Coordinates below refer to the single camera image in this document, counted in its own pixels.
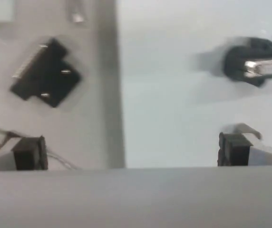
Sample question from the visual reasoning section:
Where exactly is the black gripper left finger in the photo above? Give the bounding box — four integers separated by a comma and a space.
0, 127, 49, 171

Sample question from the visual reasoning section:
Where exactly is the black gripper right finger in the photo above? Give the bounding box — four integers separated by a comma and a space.
217, 123, 272, 167

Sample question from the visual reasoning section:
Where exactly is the white task board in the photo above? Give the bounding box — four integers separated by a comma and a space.
117, 0, 272, 170

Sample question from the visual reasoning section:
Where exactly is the small dark metal bar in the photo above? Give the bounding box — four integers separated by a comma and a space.
67, 4, 89, 25

